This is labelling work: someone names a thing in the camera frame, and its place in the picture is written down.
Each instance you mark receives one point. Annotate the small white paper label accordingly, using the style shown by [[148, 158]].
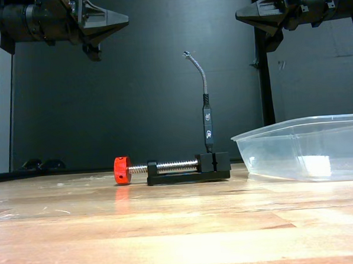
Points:
[[317, 166]]

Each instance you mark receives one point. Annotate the black clamp with red knob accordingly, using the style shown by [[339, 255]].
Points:
[[182, 177]]

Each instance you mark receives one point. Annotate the clear plastic tub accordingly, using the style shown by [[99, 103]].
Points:
[[278, 162]]

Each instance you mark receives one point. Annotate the black USB-C socket adapter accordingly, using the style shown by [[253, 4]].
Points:
[[208, 134]]

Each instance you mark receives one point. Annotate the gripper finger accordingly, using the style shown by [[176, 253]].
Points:
[[103, 33], [265, 24], [263, 9], [99, 17]]

